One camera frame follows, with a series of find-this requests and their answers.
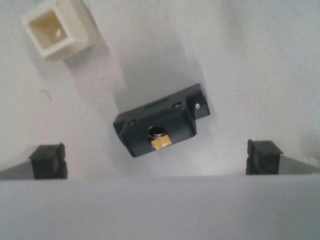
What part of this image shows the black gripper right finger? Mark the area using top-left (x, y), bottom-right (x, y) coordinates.
top-left (245, 139), bottom-right (320, 176)

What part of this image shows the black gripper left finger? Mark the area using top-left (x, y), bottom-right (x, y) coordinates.
top-left (0, 142), bottom-right (69, 181)

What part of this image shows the white square-hole holder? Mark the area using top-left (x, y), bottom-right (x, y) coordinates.
top-left (21, 0), bottom-right (99, 61)

